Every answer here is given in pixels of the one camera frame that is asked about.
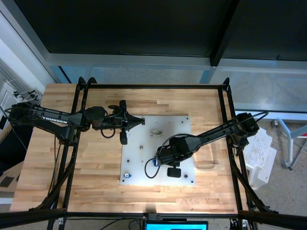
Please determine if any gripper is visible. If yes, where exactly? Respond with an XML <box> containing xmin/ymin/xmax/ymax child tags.
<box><xmin>105</xmin><ymin>100</ymin><xmax>146</xmax><ymax>146</ymax></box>
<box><xmin>167</xmin><ymin>158</ymin><xmax>182</xmax><ymax>179</ymax></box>

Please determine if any white taskboard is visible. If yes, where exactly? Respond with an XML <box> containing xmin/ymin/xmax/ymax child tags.
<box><xmin>119</xmin><ymin>115</ymin><xmax>196</xmax><ymax>186</ymax></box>

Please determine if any clear plastic tub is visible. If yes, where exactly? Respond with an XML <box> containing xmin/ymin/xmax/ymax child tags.
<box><xmin>193</xmin><ymin>134</ymin><xmax>220</xmax><ymax>172</ymax></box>

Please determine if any blue laptop screen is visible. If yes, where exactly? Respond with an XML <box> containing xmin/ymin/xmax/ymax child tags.
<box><xmin>143</xmin><ymin>220</ymin><xmax>209</xmax><ymax>230</ymax></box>

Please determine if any white foam block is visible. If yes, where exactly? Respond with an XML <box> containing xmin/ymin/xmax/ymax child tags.
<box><xmin>242</xmin><ymin>129</ymin><xmax>278</xmax><ymax>191</ymax></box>

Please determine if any grey metal stand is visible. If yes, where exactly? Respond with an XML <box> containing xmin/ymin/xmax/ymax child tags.
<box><xmin>271</xmin><ymin>118</ymin><xmax>307</xmax><ymax>171</ymax></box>

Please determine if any black pillar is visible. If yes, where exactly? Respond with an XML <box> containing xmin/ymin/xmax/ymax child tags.
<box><xmin>210</xmin><ymin>0</ymin><xmax>240</xmax><ymax>67</ymax></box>

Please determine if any black cabinet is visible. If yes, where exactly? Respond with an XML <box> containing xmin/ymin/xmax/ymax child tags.
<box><xmin>0</xmin><ymin>124</ymin><xmax>34</xmax><ymax>170</ymax></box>

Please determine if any brown cardboard box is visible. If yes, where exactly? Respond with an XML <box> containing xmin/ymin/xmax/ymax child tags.
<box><xmin>0</xmin><ymin>160</ymin><xmax>24</xmax><ymax>192</ymax></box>

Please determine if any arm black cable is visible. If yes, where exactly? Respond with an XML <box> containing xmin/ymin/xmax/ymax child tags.
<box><xmin>100</xmin><ymin>128</ymin><xmax>116</xmax><ymax>139</ymax></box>
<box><xmin>144</xmin><ymin>135</ymin><xmax>192</xmax><ymax>179</ymax></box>

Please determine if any black aluminium frame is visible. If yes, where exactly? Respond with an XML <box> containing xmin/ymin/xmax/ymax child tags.
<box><xmin>0</xmin><ymin>76</ymin><xmax>307</xmax><ymax>230</ymax></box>

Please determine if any black table-level camera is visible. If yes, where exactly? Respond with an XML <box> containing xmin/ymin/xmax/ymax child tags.
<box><xmin>143</xmin><ymin>212</ymin><xmax>162</xmax><ymax>221</ymax></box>

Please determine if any tangle of wires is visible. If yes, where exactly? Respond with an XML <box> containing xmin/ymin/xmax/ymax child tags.
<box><xmin>13</xmin><ymin>90</ymin><xmax>44</xmax><ymax>103</ymax></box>

